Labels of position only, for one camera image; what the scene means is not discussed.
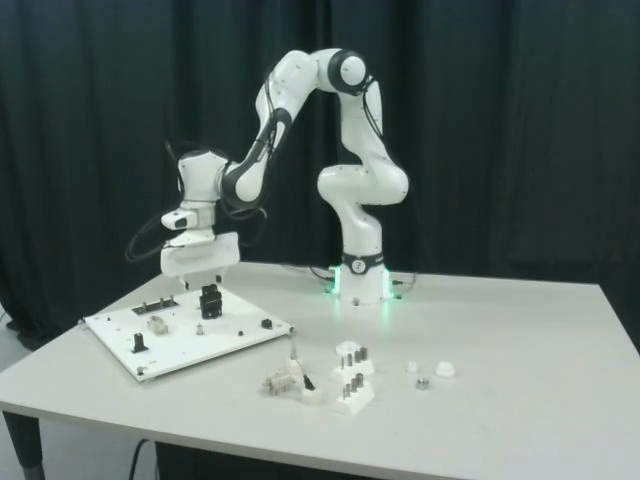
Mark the black D-SUB plug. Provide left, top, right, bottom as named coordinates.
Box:
left=198, top=283, right=224, bottom=321

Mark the black table leg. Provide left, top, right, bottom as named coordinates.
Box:
left=1, top=410, right=40, bottom=480

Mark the metal waterproof plug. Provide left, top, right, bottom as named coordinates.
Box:
left=260, top=370, right=297, bottom=400

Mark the white task board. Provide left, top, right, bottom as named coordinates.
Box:
left=82, top=292, right=296, bottom=385

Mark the black curtain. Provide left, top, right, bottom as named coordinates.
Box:
left=0, top=0, right=640, bottom=344

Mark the white peg holder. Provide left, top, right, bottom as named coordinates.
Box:
left=329, top=352, right=376, bottom=384
left=327, top=379, right=376, bottom=416

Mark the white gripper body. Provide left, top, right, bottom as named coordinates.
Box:
left=159, top=232, right=241, bottom=279

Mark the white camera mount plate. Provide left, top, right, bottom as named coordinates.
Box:
left=167, top=229, right=217, bottom=250

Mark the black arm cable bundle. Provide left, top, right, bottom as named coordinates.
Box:
left=127, top=69, right=284, bottom=265

